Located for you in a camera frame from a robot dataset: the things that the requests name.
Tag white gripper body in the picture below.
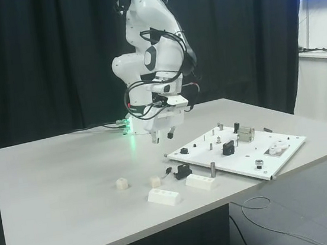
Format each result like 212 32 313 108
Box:
142 107 188 137

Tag grey waterproof plug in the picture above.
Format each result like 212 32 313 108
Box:
236 125 258 144

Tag black D-SUB plug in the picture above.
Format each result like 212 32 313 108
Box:
172 163 194 182

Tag small white cube holder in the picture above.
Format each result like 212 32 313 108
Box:
114 177 131 191
148 175 162 189

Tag long white peg holder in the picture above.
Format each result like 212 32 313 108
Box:
146 185 183 210
184 171 220 193

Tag white task board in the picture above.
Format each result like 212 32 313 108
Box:
161 113 312 193

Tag black curtain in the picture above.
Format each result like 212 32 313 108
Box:
0 0 327 245

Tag black base cables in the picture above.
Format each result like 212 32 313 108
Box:
70 118 130 135

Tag grey floor cable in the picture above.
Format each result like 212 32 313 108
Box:
239 187 327 245

